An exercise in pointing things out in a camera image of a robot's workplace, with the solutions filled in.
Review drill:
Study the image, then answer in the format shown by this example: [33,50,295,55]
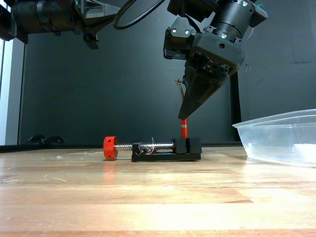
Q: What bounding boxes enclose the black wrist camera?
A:
[162,17,198,60]

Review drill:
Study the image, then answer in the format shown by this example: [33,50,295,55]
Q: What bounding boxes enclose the clear plastic tub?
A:
[232,108,316,169]

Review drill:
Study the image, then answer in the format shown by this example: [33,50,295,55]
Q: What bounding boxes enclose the red RCA plug braided wire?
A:
[173,79,189,129]

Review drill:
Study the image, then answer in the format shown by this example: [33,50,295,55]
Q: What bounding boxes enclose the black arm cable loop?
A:
[113,0,166,30]

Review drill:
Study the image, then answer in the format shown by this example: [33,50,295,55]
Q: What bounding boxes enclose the black vise with red knob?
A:
[103,136,202,162]

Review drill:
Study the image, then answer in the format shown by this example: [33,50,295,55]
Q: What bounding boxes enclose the thin silver wire strands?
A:
[137,136,158,156]

